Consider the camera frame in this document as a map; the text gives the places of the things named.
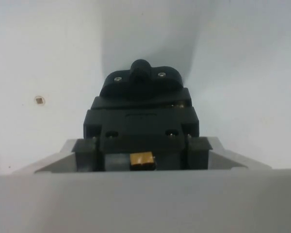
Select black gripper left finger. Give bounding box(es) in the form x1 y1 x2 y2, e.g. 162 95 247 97
11 137 98 174

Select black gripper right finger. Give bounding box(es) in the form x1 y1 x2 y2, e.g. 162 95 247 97
186 136 274 170

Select black D-SUB plug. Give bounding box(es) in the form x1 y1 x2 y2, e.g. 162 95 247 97
81 58 200 172

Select white task board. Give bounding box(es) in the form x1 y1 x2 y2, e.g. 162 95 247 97
0 0 291 175

